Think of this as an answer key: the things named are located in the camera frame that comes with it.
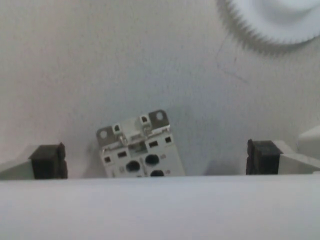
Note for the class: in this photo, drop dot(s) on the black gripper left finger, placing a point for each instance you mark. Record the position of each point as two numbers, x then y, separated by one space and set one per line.
47 162

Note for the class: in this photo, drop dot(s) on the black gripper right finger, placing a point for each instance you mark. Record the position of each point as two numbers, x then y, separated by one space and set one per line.
262 160

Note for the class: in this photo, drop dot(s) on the white large gear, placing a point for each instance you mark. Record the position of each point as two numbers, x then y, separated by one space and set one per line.
275 20

